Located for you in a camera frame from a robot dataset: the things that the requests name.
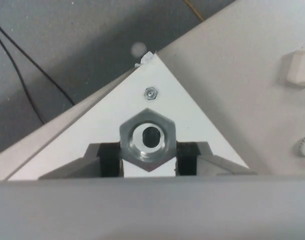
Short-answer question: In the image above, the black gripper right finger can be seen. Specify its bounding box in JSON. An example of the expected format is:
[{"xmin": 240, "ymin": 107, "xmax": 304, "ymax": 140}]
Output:
[{"xmin": 175, "ymin": 141, "xmax": 258, "ymax": 177}]

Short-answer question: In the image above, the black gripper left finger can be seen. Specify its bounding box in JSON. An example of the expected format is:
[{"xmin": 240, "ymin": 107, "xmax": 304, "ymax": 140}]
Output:
[{"xmin": 38, "ymin": 141, "xmax": 124, "ymax": 179}]

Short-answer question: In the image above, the white task board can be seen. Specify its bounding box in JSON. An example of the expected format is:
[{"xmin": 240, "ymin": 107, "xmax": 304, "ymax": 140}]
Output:
[{"xmin": 7, "ymin": 51, "xmax": 251, "ymax": 181}]

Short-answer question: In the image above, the small white holder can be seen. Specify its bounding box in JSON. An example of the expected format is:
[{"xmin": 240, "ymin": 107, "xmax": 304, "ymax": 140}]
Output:
[{"xmin": 281, "ymin": 49, "xmax": 305, "ymax": 87}]

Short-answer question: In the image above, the thin black floor cable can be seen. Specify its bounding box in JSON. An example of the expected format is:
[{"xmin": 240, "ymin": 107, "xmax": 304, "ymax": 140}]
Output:
[
  {"xmin": 0, "ymin": 26, "xmax": 46, "ymax": 125},
  {"xmin": 0, "ymin": 16, "xmax": 75, "ymax": 106}
]

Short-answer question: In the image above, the yellow cable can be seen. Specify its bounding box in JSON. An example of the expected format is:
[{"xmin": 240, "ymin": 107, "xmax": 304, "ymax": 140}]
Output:
[{"xmin": 183, "ymin": 0, "xmax": 206, "ymax": 21}]

